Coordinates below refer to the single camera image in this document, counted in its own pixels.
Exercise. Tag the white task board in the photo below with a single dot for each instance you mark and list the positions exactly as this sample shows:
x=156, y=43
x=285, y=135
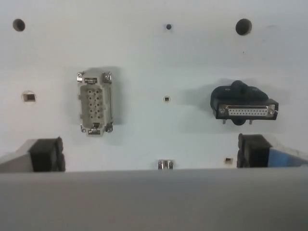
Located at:
x=154, y=60

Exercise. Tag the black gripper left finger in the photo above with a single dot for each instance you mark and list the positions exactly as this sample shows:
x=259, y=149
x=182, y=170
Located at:
x=45, y=156

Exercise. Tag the black D-SUB plug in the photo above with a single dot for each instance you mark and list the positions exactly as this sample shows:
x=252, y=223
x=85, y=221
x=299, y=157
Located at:
x=243, y=106

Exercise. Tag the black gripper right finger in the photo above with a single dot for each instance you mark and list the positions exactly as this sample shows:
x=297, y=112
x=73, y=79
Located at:
x=252, y=154

